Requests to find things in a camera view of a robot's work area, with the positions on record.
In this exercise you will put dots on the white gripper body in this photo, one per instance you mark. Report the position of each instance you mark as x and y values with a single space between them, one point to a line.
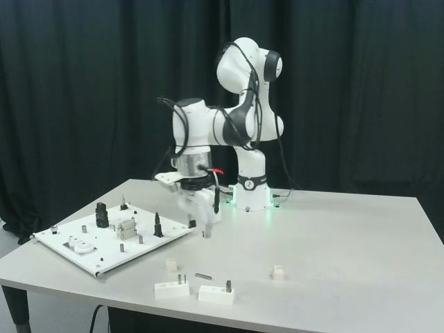
201 206

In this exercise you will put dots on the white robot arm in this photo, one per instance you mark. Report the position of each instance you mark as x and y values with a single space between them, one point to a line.
249 163

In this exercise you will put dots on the white peg holder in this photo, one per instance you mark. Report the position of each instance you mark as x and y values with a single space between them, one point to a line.
170 291
215 295

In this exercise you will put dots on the black flange band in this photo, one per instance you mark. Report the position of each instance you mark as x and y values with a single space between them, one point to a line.
196 184

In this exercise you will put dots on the flat white mounting plate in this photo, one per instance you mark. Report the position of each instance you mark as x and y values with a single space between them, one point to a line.
168 177

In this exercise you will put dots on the black waterproof plug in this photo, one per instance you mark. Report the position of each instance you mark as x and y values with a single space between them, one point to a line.
158 225

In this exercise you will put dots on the small white holder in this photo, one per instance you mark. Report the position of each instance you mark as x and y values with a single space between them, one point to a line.
171 265
277 272

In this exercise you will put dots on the black D-SUB plug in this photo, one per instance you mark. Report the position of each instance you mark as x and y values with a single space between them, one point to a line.
101 215

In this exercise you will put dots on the white task board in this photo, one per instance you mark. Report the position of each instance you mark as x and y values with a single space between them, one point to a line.
104 256

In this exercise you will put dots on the white large gear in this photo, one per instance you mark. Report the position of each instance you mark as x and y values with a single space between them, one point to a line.
83 249

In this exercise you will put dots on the white small gear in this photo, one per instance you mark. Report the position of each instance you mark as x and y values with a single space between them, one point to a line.
73 239

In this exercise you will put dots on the black curtain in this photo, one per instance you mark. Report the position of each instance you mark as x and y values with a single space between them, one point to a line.
69 69

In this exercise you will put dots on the dark table leg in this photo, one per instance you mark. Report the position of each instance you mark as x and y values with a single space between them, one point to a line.
15 312

